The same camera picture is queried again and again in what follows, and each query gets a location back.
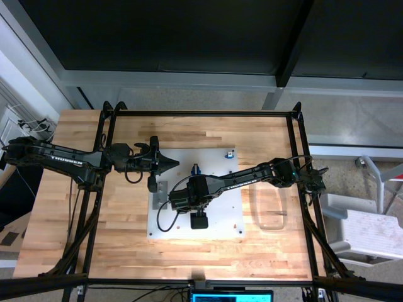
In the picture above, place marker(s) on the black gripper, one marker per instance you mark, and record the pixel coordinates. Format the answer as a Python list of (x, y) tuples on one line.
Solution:
[(141, 163), (199, 221)]

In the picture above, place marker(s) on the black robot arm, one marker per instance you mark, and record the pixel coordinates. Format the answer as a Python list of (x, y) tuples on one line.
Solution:
[(239, 182), (63, 158)]

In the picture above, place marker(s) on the white board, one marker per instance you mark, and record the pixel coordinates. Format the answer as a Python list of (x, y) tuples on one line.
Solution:
[(226, 204)]

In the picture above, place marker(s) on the grey aluminium plate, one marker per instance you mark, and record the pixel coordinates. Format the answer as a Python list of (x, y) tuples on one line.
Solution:
[(159, 201)]

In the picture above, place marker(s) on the blue socket with white cap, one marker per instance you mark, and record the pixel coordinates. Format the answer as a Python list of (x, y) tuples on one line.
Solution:
[(230, 154)]

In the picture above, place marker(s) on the clear plastic tub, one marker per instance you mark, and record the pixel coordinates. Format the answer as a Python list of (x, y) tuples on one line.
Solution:
[(267, 207)]

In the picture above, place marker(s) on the laptop screen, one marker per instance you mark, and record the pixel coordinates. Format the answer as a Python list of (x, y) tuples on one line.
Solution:
[(230, 297)]

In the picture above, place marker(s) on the cardboard box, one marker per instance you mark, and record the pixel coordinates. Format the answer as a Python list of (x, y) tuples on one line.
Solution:
[(12, 232)]

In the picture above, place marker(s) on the white step stool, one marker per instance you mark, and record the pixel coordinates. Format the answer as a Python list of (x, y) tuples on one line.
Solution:
[(368, 229)]

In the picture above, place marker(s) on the black table frame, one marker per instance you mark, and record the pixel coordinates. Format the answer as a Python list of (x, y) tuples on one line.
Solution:
[(201, 113)]

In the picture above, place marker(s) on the small grey camera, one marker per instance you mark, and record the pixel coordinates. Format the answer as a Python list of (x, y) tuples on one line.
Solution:
[(199, 284)]

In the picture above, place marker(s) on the grey metal desk frame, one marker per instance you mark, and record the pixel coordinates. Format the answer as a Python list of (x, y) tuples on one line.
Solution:
[(157, 79)]

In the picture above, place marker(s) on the grey metal chair frame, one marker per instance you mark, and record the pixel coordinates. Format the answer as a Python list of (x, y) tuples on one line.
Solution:
[(374, 170)]

